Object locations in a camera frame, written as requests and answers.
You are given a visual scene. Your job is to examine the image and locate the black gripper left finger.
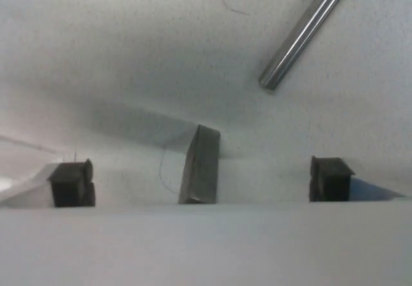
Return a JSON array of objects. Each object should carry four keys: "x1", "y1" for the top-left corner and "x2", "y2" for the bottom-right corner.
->
[{"x1": 0, "y1": 158, "x2": 97, "y2": 208}]

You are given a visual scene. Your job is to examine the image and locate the metal round peg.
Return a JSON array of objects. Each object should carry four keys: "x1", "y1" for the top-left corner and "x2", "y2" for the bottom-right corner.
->
[{"x1": 258, "y1": 0, "x2": 358, "y2": 91}]

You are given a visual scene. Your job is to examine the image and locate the white task board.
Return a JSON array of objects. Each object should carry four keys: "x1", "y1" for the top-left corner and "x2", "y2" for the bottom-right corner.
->
[{"x1": 0, "y1": 0, "x2": 412, "y2": 210}]

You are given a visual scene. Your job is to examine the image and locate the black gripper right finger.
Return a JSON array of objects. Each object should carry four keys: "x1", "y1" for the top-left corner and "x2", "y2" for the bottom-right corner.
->
[{"x1": 310, "y1": 156, "x2": 410, "y2": 203}]

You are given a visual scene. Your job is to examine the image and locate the metal square peg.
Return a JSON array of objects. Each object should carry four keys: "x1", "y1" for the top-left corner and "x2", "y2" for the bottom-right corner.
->
[{"x1": 178, "y1": 124, "x2": 222, "y2": 205}]

